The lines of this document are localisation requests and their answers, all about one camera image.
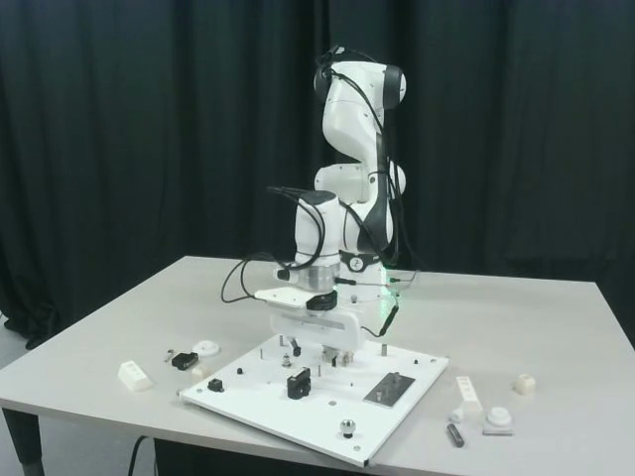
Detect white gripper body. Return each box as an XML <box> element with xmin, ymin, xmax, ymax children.
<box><xmin>269</xmin><ymin>306</ymin><xmax>365</xmax><ymax>351</ymax></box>

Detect white peg holder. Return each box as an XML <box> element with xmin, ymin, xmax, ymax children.
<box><xmin>454</xmin><ymin>376</ymin><xmax>484</xmax><ymax>415</ymax></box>
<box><xmin>117</xmin><ymin>360</ymin><xmax>155</xmax><ymax>393</ymax></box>

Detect white flat mounting plate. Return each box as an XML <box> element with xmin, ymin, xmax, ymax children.
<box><xmin>254</xmin><ymin>286</ymin><xmax>338</xmax><ymax>313</ymax></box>

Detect thin black rod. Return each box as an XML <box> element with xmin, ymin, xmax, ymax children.
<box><xmin>380</xmin><ymin>301</ymin><xmax>401</xmax><ymax>339</ymax></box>

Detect white task board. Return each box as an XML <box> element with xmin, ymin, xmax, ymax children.
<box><xmin>177</xmin><ymin>332</ymin><xmax>450</xmax><ymax>467</ymax></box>

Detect black table leg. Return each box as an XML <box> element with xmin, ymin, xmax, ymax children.
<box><xmin>0</xmin><ymin>407</ymin><xmax>42</xmax><ymax>476</ymax></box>

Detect black curtain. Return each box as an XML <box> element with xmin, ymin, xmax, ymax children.
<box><xmin>0</xmin><ymin>0</ymin><xmax>635</xmax><ymax>351</ymax></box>

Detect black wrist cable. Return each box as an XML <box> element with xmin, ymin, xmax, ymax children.
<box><xmin>220</xmin><ymin>254</ymin><xmax>300</xmax><ymax>304</ymax></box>

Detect black base cable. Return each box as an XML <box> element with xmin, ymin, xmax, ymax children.
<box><xmin>388</xmin><ymin>270</ymin><xmax>422</xmax><ymax>293</ymax></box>

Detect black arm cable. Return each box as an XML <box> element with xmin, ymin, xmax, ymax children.
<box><xmin>315</xmin><ymin>45</ymin><xmax>422</xmax><ymax>280</ymax></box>

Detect black forearm cable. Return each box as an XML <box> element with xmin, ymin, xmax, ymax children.
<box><xmin>266</xmin><ymin>183</ymin><xmax>328</xmax><ymax>272</ymax></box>

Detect black floor cable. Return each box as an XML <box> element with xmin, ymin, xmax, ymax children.
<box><xmin>129</xmin><ymin>434</ymin><xmax>153</xmax><ymax>476</ymax></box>

